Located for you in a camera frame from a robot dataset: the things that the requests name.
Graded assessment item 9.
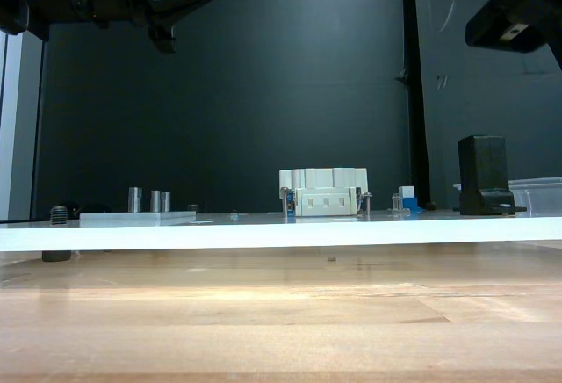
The black vertical column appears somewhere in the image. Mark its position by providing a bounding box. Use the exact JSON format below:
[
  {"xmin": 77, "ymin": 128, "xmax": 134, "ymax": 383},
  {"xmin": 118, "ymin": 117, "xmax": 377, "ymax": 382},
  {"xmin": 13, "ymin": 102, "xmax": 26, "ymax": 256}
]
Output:
[{"xmin": 397, "ymin": 0, "xmax": 434, "ymax": 208}]

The beige multi-pin connector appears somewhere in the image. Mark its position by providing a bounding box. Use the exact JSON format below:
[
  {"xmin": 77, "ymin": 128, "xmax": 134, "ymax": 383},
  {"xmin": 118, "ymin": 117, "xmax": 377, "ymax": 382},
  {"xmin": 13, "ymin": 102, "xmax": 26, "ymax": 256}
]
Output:
[{"xmin": 278, "ymin": 166, "xmax": 368, "ymax": 218}]

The black clamp block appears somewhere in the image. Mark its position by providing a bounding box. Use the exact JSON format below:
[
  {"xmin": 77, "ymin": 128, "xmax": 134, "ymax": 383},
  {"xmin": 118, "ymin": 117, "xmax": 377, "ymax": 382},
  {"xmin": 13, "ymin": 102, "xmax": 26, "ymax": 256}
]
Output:
[{"xmin": 458, "ymin": 134, "xmax": 528, "ymax": 217}]

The black board standoff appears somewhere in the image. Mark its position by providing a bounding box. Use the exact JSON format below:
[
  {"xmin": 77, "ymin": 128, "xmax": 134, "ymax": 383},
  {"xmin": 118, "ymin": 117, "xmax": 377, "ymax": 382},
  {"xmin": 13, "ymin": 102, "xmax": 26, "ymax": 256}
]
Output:
[{"xmin": 41, "ymin": 250, "xmax": 72, "ymax": 264}]

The white taskboard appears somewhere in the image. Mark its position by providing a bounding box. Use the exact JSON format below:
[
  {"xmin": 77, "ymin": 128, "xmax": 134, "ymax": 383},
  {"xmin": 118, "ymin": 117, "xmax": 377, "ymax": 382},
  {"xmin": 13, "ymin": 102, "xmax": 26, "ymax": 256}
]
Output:
[{"xmin": 0, "ymin": 211, "xmax": 562, "ymax": 253}]

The blue and white connector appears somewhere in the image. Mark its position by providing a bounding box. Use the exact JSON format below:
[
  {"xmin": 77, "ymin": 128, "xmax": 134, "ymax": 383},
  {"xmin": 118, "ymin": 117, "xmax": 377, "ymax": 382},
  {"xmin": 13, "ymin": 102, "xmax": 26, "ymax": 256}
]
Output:
[{"xmin": 397, "ymin": 184, "xmax": 423, "ymax": 215}]

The grey metal plate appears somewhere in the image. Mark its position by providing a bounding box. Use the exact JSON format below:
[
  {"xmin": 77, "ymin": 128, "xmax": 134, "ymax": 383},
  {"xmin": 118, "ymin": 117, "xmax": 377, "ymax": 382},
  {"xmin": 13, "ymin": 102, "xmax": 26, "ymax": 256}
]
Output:
[{"xmin": 79, "ymin": 210, "xmax": 198, "ymax": 228}]

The clear plastic tub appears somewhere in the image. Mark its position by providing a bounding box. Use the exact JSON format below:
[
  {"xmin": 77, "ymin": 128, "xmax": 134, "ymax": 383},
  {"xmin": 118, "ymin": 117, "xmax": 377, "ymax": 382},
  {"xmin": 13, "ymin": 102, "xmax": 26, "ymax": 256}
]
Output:
[{"xmin": 450, "ymin": 175, "xmax": 562, "ymax": 218}]

